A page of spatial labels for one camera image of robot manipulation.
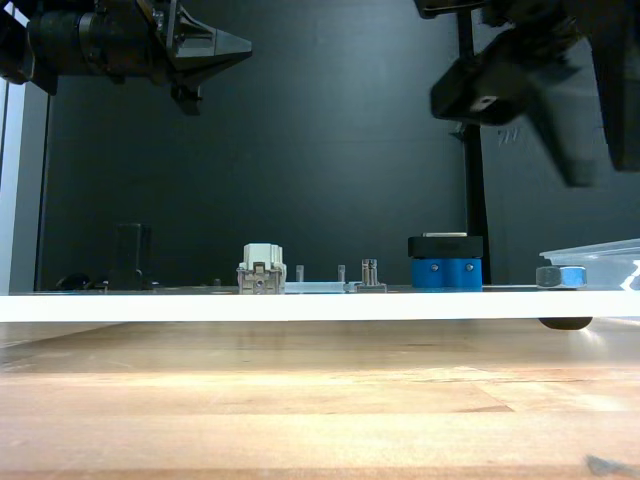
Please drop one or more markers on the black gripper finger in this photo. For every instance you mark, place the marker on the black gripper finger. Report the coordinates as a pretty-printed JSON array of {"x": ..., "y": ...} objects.
[
  {"x": 200, "y": 67},
  {"x": 235, "y": 45},
  {"x": 622, "y": 100},
  {"x": 570, "y": 150}
]

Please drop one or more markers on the steel M12 hex nut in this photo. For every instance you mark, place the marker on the steel M12 hex nut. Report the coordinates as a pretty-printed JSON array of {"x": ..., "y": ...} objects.
[{"x": 560, "y": 278}]

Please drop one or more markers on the black vertical column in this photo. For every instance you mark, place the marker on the black vertical column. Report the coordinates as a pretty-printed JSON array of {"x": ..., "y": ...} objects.
[{"x": 477, "y": 210}]

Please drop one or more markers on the clear plastic tub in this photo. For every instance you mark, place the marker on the clear plastic tub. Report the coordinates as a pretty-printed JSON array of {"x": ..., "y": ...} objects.
[{"x": 610, "y": 255}]

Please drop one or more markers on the black rubber board foot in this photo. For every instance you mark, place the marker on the black rubber board foot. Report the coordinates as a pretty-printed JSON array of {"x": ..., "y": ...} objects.
[{"x": 565, "y": 324}]

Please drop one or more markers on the blue and black socket block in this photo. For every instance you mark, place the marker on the blue and black socket block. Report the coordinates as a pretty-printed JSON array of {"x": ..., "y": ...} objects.
[{"x": 440, "y": 275}]

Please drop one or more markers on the black clamp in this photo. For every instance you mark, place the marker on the black clamp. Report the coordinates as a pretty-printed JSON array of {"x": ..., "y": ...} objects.
[{"x": 131, "y": 255}]

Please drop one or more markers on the beige connector housing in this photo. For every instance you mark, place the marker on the beige connector housing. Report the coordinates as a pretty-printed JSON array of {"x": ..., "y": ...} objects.
[{"x": 260, "y": 265}]

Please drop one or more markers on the small silver stud connector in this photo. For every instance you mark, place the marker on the small silver stud connector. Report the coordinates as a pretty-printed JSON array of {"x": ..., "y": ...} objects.
[{"x": 370, "y": 275}]

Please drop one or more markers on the aluminium bar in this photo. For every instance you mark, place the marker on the aluminium bar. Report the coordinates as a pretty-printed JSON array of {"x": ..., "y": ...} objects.
[{"x": 315, "y": 287}]

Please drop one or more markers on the white plastic board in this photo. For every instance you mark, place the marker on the white plastic board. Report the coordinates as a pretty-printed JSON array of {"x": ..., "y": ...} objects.
[{"x": 300, "y": 307}]

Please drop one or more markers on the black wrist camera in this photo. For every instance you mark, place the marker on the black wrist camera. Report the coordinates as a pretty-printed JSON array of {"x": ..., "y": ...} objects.
[{"x": 480, "y": 95}]

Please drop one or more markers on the grey aluminium partition frame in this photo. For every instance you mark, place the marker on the grey aluminium partition frame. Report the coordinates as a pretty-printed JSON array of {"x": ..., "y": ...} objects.
[{"x": 20, "y": 200}]

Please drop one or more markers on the small grey screw post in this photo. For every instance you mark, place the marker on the small grey screw post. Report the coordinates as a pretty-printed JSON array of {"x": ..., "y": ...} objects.
[
  {"x": 341, "y": 274},
  {"x": 300, "y": 274}
]

